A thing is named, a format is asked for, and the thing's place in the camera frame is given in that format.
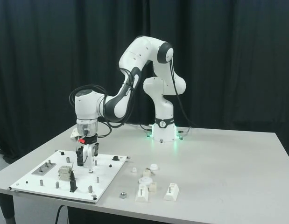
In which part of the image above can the dark table leg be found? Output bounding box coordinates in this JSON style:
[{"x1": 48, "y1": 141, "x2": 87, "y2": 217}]
[{"x1": 0, "y1": 191, "x2": 14, "y2": 224}]

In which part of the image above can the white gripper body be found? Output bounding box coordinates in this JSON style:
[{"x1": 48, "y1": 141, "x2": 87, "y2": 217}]
[{"x1": 84, "y1": 144, "x2": 96, "y2": 163}]

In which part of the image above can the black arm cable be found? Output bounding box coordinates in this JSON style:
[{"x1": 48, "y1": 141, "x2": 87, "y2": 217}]
[
  {"x1": 97, "y1": 118, "x2": 113, "y2": 140},
  {"x1": 169, "y1": 58, "x2": 192, "y2": 135}
]

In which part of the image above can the white task board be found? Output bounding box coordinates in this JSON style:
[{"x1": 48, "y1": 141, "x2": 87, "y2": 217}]
[{"x1": 8, "y1": 149, "x2": 131, "y2": 203}]

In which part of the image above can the grey waterproof plug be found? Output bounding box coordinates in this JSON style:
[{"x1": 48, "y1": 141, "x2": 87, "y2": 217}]
[{"x1": 57, "y1": 165, "x2": 72, "y2": 182}]

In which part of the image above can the white peg holder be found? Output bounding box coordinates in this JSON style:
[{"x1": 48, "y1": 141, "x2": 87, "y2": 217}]
[
  {"x1": 163, "y1": 183, "x2": 180, "y2": 202},
  {"x1": 134, "y1": 184, "x2": 150, "y2": 204}
]

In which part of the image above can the black floor cable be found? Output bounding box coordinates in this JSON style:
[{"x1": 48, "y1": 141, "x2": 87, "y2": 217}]
[{"x1": 56, "y1": 204, "x2": 68, "y2": 224}]

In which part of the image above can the black table cable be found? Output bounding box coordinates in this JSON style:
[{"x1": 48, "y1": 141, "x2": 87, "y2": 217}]
[{"x1": 138, "y1": 123, "x2": 155, "y2": 132}]

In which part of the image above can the black curtain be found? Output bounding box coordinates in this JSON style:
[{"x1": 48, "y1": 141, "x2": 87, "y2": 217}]
[{"x1": 0, "y1": 0, "x2": 289, "y2": 154}]

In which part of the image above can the black D-SUB plug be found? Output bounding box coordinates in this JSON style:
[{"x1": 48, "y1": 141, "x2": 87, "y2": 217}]
[{"x1": 76, "y1": 146, "x2": 85, "y2": 167}]

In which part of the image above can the silver sensor ring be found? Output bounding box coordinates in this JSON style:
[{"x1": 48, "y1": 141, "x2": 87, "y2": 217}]
[{"x1": 76, "y1": 122, "x2": 99, "y2": 136}]

